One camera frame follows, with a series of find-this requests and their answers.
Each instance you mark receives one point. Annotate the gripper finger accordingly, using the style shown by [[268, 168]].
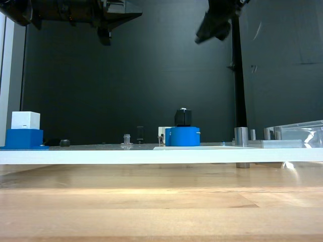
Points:
[[131, 8], [212, 32], [121, 19], [209, 21]]

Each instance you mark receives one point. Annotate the silver metal cylinder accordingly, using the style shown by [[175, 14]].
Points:
[[241, 137]]

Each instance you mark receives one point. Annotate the black clamp block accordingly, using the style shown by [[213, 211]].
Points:
[[183, 117]]

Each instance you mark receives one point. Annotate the blue round holder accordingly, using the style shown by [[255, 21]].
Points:
[[185, 137]]

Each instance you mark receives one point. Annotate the small metal peg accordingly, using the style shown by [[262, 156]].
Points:
[[253, 134]]

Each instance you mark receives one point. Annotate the white connector housing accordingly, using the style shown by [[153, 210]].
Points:
[[161, 131]]

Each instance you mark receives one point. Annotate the small black bar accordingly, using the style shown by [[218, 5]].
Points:
[[140, 132]]

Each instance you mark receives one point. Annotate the white cube connector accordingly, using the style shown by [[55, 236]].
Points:
[[25, 119]]

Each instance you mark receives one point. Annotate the clear plastic tub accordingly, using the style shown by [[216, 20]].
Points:
[[297, 131]]

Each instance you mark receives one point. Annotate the grey aluminium block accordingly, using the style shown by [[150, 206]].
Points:
[[280, 144]]

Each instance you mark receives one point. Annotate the black threaded screw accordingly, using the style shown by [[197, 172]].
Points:
[[64, 143]]

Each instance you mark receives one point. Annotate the white task board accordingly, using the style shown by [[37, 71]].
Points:
[[161, 156]]

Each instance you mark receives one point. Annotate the black vertical post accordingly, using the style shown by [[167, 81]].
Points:
[[238, 75]]

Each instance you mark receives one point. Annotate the blue square mount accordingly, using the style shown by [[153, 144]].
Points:
[[24, 138]]

